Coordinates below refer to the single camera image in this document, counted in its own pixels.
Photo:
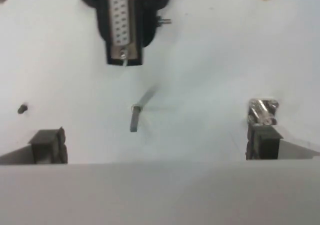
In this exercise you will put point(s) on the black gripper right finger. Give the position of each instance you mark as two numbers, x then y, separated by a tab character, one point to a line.
265	145

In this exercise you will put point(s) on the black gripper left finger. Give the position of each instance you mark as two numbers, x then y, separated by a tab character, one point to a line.
47	147

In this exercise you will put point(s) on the thin metal square peg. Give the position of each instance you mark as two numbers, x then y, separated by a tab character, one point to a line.
134	120

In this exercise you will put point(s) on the white task board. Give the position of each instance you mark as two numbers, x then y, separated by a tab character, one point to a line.
200	60

